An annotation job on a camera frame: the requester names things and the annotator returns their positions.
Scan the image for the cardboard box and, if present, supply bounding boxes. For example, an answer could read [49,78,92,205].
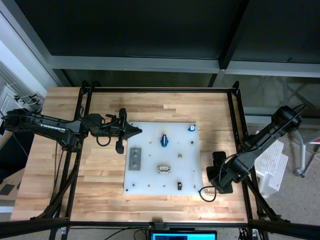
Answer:
[0,167,26,208]

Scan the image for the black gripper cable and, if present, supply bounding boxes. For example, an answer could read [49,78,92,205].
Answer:
[96,134,111,147]
[198,186,218,203]

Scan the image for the black table frame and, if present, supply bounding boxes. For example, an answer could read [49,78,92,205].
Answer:
[0,79,320,240]

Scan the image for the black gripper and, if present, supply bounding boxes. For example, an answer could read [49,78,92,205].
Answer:
[96,107,143,155]
[211,151,237,195]

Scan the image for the beige connector housing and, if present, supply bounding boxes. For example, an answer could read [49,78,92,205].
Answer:
[156,165,172,175]

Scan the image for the grey metal window frame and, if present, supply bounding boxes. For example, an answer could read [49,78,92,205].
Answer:
[0,0,320,83]

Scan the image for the white cable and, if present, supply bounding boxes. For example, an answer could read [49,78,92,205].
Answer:
[13,94,42,106]

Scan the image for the grey metal plate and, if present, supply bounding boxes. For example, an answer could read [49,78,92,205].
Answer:
[127,147,143,171]

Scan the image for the white taskboard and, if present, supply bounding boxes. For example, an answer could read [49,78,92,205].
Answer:
[123,121,204,196]

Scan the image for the white plastic step stool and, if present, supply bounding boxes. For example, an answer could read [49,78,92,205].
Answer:
[254,139,290,198]

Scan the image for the black table camera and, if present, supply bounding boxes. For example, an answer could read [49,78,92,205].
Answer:
[152,217,165,230]

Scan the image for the laptop screen blue edge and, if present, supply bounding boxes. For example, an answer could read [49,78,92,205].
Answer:
[149,230,218,240]

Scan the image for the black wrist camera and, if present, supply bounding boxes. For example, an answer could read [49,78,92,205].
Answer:
[206,166,218,186]

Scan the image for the black window post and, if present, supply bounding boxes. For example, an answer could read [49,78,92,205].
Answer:
[208,0,251,87]

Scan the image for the grey metal chair base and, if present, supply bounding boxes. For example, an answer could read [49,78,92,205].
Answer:
[287,124,320,178]

